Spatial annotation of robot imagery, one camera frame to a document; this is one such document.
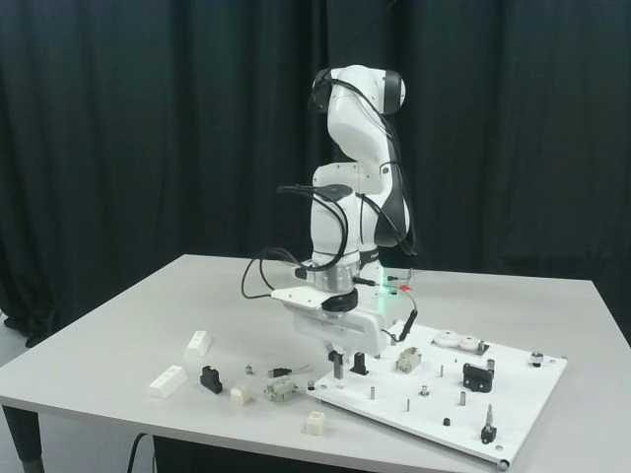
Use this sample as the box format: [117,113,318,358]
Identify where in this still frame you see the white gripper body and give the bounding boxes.
[291,305,387,360]

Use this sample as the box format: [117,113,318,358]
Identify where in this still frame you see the long white peg holder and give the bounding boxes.
[182,330,215,364]
[145,365,189,400]

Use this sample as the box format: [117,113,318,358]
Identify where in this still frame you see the black USB plug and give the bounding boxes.
[266,364,313,378]

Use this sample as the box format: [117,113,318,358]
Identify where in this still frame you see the grey waterproof plug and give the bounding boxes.
[262,378,293,399]

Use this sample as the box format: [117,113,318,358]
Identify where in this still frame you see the white cube holder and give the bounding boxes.
[305,409,331,437]

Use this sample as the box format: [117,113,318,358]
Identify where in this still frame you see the white task board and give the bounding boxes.
[306,322,569,468]

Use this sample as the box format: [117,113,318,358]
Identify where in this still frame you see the black D-SUB plug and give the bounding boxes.
[198,365,224,396]

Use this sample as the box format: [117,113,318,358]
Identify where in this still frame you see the black curtain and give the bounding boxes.
[0,0,631,349]

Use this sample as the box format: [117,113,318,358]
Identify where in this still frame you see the grey table leg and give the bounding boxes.
[1,405,41,473]

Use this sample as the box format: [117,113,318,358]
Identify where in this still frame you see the thin black rod on wire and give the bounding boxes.
[385,268,422,343]

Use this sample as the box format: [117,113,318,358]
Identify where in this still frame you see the black looped wrist cable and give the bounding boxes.
[240,182,346,302]

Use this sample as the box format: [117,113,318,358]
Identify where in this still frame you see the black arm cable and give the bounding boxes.
[306,68,418,257]

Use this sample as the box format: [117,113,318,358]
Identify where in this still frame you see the black floor cable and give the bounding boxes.
[128,432,155,473]

